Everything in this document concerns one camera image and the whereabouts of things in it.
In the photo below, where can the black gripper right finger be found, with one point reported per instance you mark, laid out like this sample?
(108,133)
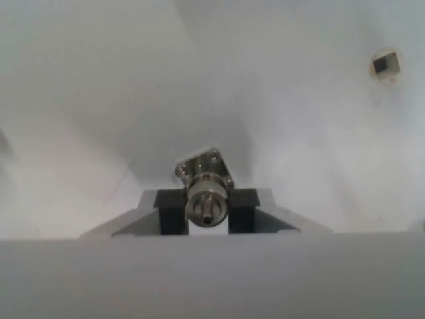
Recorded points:
(244,212)

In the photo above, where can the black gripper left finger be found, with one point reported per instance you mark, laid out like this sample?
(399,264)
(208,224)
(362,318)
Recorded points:
(169,212)

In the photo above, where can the metal BNC plug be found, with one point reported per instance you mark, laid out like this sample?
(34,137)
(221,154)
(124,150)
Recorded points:
(207,202)

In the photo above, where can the white task board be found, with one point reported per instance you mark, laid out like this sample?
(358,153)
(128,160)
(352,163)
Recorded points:
(299,133)

